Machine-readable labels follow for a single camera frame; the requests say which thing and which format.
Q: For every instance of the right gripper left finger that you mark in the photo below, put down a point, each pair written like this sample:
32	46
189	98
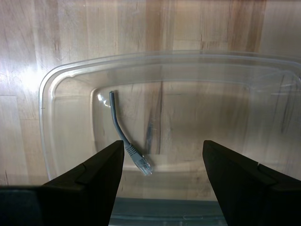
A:
70	202

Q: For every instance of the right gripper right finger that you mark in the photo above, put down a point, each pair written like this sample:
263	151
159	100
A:
254	200

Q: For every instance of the clear plastic tub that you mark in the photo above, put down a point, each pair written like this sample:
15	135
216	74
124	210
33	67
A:
211	117

